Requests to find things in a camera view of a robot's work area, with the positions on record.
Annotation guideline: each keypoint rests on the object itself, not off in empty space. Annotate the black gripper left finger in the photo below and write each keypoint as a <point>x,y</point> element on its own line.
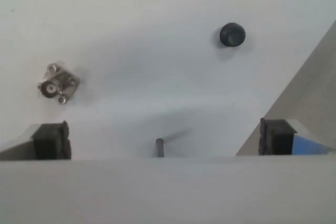
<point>48,142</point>

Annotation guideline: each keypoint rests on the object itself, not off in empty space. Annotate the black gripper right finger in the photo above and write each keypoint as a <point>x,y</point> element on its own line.
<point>278,140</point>

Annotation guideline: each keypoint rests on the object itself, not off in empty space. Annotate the black round knob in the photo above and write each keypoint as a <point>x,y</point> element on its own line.
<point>232,34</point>

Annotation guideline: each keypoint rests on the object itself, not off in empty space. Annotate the white task board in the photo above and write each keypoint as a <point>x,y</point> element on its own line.
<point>147,51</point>

